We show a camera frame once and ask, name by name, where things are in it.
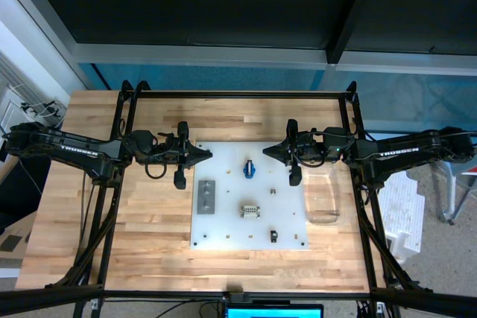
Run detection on white taskboard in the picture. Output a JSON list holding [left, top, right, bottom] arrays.
[[189, 141, 312, 251]]

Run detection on white cables with black plugs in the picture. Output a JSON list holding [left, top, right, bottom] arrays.
[[18, 100, 64, 127]]

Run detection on white foam block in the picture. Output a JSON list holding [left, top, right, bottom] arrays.
[[376, 174, 426, 265]]

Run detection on brown cardboard box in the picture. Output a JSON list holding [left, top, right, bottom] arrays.
[[0, 210, 38, 259]]

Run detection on black aluminium frame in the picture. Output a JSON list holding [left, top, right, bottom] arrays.
[[0, 79, 477, 318]]

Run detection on clear plastic tub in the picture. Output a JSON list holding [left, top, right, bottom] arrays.
[[303, 171, 342, 227]]

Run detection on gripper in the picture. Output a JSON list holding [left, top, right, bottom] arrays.
[[262, 119, 316, 187], [163, 121, 213, 189]]

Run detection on beige HAN10E connector insert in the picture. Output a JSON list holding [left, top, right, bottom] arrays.
[[240, 205, 261, 220]]

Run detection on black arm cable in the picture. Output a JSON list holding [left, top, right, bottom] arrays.
[[144, 159, 168, 180], [297, 127, 326, 147]]

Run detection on silver metal chair base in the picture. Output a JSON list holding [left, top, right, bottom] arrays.
[[424, 153, 477, 226]]

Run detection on blue laptop screen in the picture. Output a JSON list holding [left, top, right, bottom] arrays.
[[223, 303, 324, 318]]

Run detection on grey metal plate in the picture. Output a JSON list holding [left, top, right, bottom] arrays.
[[197, 179, 217, 215]]

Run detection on blue clamp with silver bar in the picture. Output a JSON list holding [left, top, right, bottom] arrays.
[[241, 159, 258, 180]]

